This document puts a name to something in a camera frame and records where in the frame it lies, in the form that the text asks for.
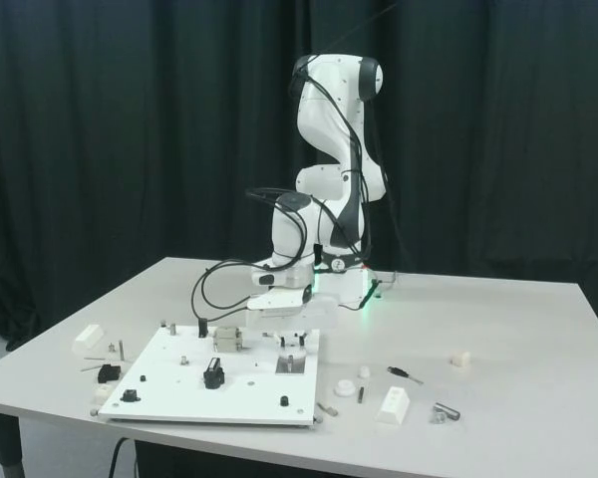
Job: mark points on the metal waterproof plug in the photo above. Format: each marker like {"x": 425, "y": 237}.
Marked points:
{"x": 446, "y": 410}

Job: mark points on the white small gear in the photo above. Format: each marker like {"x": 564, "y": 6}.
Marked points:
{"x": 364, "y": 371}

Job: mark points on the metal BNC plug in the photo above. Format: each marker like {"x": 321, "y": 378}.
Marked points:
{"x": 111, "y": 347}

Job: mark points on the white medium gear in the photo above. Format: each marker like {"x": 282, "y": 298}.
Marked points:
{"x": 345, "y": 388}

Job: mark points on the small white cube holder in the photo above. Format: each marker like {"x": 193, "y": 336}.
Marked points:
{"x": 101, "y": 393}
{"x": 461, "y": 358}

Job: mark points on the black curtain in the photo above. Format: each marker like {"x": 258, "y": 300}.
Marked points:
{"x": 129, "y": 124}

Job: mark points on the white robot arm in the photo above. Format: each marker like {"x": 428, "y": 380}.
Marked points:
{"x": 329, "y": 149}

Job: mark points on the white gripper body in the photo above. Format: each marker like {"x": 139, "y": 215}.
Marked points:
{"x": 299, "y": 316}

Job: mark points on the black USB plug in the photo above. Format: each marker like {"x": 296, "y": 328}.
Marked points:
{"x": 361, "y": 393}

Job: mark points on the dark grey table leg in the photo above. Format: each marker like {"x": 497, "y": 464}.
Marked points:
{"x": 2, "y": 443}

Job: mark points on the metal bolt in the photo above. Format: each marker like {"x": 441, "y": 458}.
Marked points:
{"x": 327, "y": 409}

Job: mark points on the black D-SUB plug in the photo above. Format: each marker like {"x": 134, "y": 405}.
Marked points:
{"x": 108, "y": 373}

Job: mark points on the white task board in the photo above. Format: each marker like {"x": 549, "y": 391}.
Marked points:
{"x": 204, "y": 393}

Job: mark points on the white peg holder block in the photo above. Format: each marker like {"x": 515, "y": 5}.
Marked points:
{"x": 393, "y": 406}
{"x": 87, "y": 337}

